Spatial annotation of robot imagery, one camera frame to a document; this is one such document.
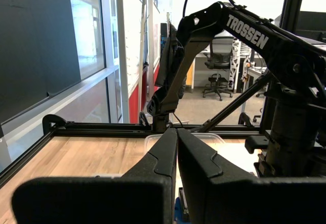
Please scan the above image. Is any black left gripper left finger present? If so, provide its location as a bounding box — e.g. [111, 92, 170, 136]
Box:
[10, 128, 178, 224]

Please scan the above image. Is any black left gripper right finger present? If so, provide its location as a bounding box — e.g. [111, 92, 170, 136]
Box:
[177, 128, 326, 224]

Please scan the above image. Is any black monitor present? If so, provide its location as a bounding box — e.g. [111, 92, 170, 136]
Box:
[296, 10, 326, 41]

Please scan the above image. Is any white lattice panel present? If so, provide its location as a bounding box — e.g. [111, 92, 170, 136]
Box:
[228, 37, 253, 94]

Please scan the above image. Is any white and red partition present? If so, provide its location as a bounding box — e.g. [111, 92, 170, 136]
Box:
[122, 0, 145, 124]
[146, 0, 161, 107]

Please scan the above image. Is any white office desk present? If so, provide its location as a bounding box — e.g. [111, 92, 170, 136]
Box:
[187, 50, 213, 92]

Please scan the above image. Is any black mesh office chair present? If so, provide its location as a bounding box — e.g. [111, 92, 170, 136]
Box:
[202, 37, 234, 102]

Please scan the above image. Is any clear plastic tub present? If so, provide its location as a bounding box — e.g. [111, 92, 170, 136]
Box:
[144, 131, 227, 156]

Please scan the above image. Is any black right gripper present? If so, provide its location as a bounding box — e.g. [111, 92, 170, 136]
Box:
[152, 114, 171, 134]

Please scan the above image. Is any black aluminium frame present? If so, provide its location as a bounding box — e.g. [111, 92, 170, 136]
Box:
[0, 0, 309, 189]

